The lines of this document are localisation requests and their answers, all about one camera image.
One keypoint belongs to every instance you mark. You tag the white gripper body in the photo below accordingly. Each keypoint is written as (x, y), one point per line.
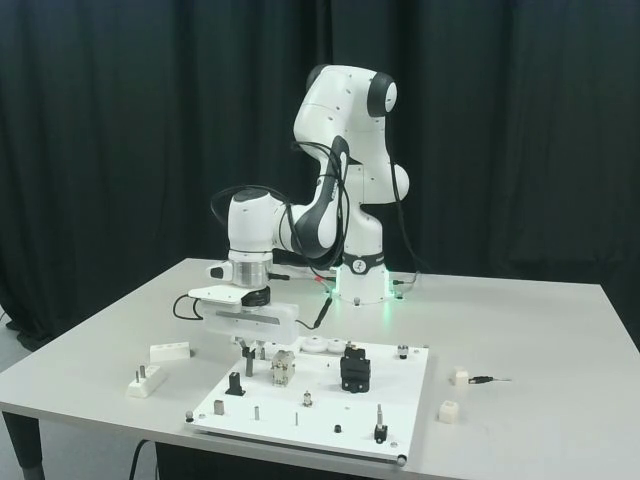
(255, 327)

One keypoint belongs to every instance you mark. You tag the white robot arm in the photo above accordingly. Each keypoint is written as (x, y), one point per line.
(345, 115)

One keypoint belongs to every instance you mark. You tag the large metal square peg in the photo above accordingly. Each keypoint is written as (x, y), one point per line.
(218, 408)

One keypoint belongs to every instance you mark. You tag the white round peg holder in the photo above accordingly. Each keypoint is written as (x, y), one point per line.
(170, 351)

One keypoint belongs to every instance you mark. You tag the white square peg holder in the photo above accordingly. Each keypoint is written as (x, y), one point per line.
(145, 387)

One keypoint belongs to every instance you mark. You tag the beige latched connector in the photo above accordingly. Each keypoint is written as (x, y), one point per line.
(282, 370)

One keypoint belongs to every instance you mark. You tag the flat white mounting plate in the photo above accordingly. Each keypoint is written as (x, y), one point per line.
(215, 295)

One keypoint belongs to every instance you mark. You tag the white large gear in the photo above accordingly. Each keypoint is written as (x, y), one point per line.
(313, 345)

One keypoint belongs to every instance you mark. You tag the metal BNC plug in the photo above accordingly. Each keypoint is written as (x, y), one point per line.
(306, 400)

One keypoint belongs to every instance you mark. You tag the thin black rod red tag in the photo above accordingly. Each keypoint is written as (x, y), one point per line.
(324, 310)

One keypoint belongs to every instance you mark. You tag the white medium gear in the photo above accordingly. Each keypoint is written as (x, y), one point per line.
(334, 346)

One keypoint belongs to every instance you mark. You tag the black D-SUB plug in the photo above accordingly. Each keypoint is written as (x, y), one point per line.
(356, 372)

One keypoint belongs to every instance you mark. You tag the black box under table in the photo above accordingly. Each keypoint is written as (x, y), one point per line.
(275, 465)

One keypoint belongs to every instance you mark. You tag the white task board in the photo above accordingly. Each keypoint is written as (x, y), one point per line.
(350, 425)

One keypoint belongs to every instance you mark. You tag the black waterproof plug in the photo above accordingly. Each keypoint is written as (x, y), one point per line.
(402, 351)

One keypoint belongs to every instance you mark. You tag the white cube plug holder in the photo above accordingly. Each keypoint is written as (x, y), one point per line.
(459, 376)
(448, 411)

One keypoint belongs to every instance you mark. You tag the dark table leg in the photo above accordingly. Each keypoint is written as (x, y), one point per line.
(22, 445)

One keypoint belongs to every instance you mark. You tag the black curtains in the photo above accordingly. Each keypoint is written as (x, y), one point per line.
(100, 100)

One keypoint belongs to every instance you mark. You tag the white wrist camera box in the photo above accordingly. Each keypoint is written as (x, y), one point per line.
(218, 272)

